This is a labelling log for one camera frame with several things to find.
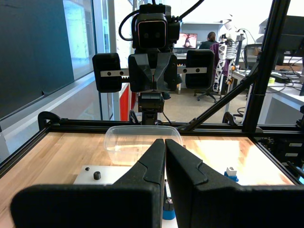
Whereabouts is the black aluminium frame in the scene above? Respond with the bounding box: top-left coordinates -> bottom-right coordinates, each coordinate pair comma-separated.
0,0 -> 304,186

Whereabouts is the purple jacket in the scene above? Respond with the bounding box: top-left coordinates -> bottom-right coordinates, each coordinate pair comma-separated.
209,42 -> 220,79

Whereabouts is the person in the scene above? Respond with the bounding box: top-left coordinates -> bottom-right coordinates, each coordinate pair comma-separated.
199,31 -> 219,50

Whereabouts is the black office chair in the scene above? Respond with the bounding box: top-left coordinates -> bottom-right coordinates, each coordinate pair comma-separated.
194,78 -> 224,103

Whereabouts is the white window frame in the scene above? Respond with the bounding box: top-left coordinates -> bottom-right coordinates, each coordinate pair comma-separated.
91,0 -> 121,121

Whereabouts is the black monitor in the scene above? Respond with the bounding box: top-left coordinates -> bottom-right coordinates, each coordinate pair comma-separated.
276,15 -> 304,66

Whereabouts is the blue white connector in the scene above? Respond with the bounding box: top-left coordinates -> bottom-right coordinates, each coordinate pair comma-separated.
224,167 -> 239,183

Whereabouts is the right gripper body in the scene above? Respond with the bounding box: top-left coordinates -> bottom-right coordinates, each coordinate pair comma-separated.
92,49 -> 215,93

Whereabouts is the white lattice stand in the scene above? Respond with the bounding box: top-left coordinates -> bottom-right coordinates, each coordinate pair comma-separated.
213,41 -> 235,93

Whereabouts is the white desk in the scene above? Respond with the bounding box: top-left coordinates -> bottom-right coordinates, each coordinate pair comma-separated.
231,68 -> 304,125

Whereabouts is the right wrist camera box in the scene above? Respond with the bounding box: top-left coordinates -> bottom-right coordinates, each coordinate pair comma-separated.
135,13 -> 181,50

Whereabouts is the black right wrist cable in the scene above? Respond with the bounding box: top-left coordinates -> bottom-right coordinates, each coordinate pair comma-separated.
118,0 -> 205,41

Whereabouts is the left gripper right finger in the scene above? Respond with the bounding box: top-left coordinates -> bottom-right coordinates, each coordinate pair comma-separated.
165,139 -> 304,228

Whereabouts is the striped cloth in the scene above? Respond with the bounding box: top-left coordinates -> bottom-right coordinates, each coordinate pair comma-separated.
224,39 -> 238,60

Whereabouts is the white board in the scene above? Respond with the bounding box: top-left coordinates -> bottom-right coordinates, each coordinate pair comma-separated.
73,165 -> 240,228

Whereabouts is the red panel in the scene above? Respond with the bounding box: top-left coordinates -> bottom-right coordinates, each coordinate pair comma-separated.
119,83 -> 132,121

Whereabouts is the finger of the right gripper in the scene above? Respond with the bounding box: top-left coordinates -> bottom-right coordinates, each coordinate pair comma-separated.
128,53 -> 155,93
154,52 -> 178,92

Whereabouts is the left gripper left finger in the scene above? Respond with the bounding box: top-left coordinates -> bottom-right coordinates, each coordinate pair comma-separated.
10,138 -> 166,228

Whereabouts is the monitor with pink picture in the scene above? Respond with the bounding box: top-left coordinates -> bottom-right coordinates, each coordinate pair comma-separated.
178,33 -> 198,49

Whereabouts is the clear plastic tub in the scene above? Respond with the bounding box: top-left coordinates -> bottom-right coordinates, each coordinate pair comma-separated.
104,125 -> 183,166

